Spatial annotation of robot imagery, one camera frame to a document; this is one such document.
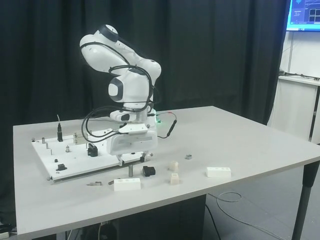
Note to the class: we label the long white peg holder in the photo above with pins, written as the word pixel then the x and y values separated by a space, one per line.
pixel 127 185
pixel 218 172

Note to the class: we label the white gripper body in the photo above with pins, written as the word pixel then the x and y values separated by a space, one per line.
pixel 132 144

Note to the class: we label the black table leg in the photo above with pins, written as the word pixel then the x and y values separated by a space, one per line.
pixel 306 190

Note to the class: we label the white task board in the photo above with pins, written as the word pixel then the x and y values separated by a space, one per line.
pixel 75 160

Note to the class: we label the metal BNC plug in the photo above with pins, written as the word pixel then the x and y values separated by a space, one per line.
pixel 188 157

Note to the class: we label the black D-SUB plug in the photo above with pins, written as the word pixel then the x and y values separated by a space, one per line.
pixel 148 171

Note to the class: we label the clear Ethernet plug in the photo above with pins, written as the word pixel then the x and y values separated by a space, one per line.
pixel 95 184

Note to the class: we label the metal USB plug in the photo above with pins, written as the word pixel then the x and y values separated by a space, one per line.
pixel 111 182

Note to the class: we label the small white plug holder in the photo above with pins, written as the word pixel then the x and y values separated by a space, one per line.
pixel 174 166
pixel 175 179

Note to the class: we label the black curtain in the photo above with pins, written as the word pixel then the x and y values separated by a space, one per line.
pixel 200 50

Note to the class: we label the blue screen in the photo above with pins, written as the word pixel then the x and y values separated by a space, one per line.
pixel 303 15

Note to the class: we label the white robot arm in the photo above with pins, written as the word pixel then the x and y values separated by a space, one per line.
pixel 125 62

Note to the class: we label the metal round peg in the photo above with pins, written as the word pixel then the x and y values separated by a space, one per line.
pixel 130 171

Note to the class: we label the black waterproof plug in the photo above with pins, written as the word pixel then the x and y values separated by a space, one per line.
pixel 59 133

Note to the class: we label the thin black rod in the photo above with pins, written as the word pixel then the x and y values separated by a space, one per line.
pixel 172 128

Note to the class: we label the white cabinet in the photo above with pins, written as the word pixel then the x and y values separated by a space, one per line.
pixel 297 110

